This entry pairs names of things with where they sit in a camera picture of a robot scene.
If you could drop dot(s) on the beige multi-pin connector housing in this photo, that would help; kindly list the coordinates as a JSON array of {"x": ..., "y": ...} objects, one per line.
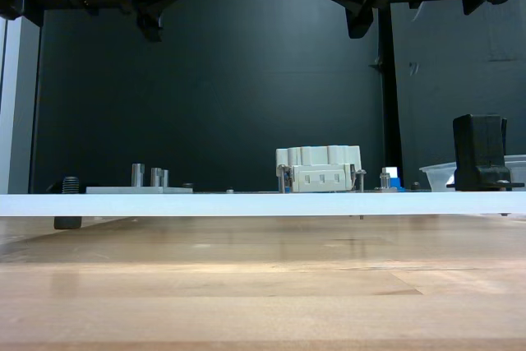
[{"x": 320, "y": 162}]

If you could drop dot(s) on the black USB socket housing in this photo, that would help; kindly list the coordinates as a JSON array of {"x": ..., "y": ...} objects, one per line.
[{"x": 476, "y": 149}]

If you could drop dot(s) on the small blue and white socket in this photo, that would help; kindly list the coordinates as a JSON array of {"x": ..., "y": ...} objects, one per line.
[{"x": 394, "y": 172}]

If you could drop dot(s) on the silver mounting screw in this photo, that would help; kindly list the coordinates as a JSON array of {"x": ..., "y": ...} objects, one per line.
[
  {"x": 282, "y": 180},
  {"x": 361, "y": 181}
]

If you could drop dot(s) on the small metal socket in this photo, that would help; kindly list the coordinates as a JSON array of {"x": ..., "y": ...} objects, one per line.
[{"x": 384, "y": 182}]

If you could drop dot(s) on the grey metal plate with pegs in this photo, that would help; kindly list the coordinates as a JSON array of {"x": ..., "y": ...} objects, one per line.
[{"x": 123, "y": 190}]

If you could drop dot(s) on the clear plastic tub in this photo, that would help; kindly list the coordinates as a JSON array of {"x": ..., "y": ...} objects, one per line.
[{"x": 435, "y": 176}]

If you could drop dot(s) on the black threaded bolt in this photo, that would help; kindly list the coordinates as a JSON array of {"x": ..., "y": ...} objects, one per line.
[{"x": 70, "y": 186}]

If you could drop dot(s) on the white task board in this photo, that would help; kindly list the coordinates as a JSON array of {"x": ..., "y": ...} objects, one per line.
[{"x": 246, "y": 205}]

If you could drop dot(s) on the black vertical post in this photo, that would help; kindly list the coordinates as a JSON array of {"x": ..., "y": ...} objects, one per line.
[{"x": 390, "y": 121}]

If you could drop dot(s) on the blue connector mount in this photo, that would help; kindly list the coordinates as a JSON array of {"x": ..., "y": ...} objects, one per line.
[{"x": 288, "y": 186}]

